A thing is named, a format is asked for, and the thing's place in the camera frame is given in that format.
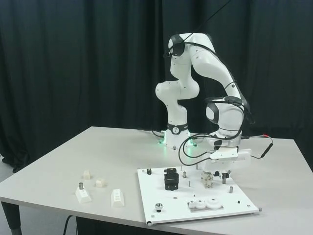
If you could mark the thick metal round peg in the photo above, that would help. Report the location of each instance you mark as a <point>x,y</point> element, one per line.
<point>230,189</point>

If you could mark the white large gear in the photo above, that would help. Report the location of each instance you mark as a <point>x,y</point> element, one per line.
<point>213,203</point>

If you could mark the white peg holder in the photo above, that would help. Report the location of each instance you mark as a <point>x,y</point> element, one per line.
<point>83,197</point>
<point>118,199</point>

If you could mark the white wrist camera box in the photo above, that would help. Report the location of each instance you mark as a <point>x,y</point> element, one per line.
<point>217,143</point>

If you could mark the black D-SUB plug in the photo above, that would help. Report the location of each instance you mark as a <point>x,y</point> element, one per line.
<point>171,181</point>

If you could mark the black curtain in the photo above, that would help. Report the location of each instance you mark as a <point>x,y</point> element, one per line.
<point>49,49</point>

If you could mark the beige multi-pin connector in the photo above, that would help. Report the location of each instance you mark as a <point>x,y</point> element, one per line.
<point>206,181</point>

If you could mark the metal square peg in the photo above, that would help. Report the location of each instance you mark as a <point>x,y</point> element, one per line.
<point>223,180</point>

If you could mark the black table leg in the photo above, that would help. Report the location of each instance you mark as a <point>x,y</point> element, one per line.
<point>12,218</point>

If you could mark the metal bolt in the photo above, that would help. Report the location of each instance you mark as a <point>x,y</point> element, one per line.
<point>158,206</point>

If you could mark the white task board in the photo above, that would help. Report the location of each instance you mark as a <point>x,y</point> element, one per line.
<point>171,203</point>

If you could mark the metal BNC plug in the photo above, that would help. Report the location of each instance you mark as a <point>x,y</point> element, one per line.
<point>185,174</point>

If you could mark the small white holder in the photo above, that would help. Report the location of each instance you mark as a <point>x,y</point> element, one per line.
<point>86,174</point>
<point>100,183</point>

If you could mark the white medium gear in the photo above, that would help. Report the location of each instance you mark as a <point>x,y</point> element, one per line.
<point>200,204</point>

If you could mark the small black plug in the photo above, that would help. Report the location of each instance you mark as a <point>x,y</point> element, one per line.
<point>148,171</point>

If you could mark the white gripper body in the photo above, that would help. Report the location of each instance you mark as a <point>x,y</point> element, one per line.
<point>244,155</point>

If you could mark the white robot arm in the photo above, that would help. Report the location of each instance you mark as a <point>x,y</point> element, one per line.
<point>176,115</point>

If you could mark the white small gear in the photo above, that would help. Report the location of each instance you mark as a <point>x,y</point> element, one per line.
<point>192,204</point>

